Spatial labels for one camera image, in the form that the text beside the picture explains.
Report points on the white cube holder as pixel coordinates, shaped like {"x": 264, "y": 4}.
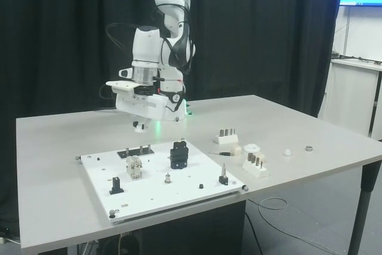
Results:
{"x": 236, "y": 149}

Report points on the black D-SUB plug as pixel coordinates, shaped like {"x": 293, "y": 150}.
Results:
{"x": 179, "y": 156}

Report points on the metal BNC plug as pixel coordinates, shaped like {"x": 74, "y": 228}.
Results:
{"x": 168, "y": 178}

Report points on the white sloped peg holder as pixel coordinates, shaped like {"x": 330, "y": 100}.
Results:
{"x": 256, "y": 171}

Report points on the dark table leg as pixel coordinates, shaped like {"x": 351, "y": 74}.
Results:
{"x": 362, "y": 207}

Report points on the thick metal peg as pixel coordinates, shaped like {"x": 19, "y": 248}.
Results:
{"x": 221, "y": 132}
{"x": 250, "y": 157}

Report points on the white task board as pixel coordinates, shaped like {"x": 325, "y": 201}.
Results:
{"x": 155, "y": 189}

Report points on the white cabinet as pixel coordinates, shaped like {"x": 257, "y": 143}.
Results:
{"x": 349, "y": 96}

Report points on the black box under table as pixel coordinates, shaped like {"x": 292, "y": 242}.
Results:
{"x": 179, "y": 231}

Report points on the white medium gear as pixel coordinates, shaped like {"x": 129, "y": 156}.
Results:
{"x": 140, "y": 130}

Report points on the black curtain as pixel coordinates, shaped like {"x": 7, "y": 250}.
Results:
{"x": 59, "y": 43}

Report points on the white long peg holder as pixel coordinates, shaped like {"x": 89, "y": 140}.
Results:
{"x": 226, "y": 140}

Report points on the white small gear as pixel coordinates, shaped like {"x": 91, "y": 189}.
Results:
{"x": 287, "y": 152}

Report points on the flat white mounting plate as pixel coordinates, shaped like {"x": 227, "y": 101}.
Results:
{"x": 122, "y": 86}

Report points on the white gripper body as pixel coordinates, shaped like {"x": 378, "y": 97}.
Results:
{"x": 140, "y": 105}

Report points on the white large gear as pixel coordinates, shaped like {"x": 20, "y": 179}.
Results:
{"x": 252, "y": 149}

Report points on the metal hex nut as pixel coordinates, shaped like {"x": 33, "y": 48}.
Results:
{"x": 308, "y": 148}

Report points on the thin black rod red tag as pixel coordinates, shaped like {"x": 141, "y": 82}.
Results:
{"x": 159, "y": 90}

